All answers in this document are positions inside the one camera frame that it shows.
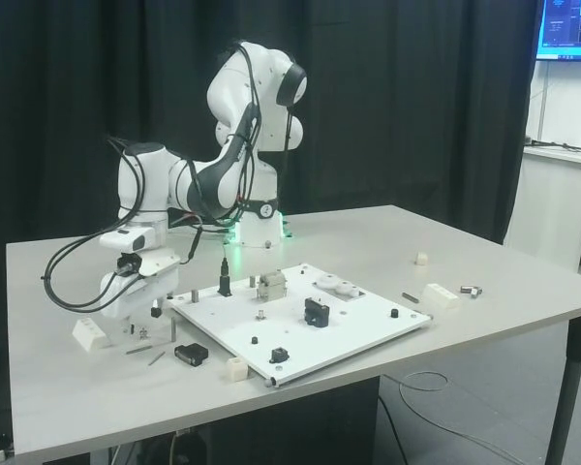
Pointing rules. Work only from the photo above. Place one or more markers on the small metal bolt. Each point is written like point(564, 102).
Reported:
point(143, 333)

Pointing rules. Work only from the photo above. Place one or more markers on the metal BNC plug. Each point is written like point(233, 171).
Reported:
point(260, 315)

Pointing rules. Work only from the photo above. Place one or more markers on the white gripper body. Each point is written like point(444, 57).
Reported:
point(140, 290)

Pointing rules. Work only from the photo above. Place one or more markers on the dark metal peg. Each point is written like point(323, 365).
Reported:
point(409, 296)

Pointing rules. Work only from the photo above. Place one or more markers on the black USB plug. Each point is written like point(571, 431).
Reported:
point(223, 271)

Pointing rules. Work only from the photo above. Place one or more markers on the blue screen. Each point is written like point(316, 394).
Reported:
point(569, 29)

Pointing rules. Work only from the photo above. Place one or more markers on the white long holder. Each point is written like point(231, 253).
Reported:
point(440, 295)
point(91, 334)

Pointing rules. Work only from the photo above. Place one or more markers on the black curtains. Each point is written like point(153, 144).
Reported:
point(101, 72)

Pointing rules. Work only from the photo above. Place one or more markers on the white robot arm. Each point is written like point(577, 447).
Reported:
point(244, 121)

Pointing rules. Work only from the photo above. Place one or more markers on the black table leg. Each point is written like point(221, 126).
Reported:
point(578, 368)

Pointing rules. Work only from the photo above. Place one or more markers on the white cabinet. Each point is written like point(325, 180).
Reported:
point(552, 213)

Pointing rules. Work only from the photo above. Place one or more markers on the white large gear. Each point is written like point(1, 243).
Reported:
point(327, 281)

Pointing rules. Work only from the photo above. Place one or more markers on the thin metal round peg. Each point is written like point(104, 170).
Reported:
point(156, 358)

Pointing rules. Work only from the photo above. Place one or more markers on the white task board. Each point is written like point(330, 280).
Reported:
point(300, 334)

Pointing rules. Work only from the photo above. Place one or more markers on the black D-SUB plug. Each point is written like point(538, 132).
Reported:
point(192, 353)

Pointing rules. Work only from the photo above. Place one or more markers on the white small cube holder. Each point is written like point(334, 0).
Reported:
point(421, 257)
point(235, 371)

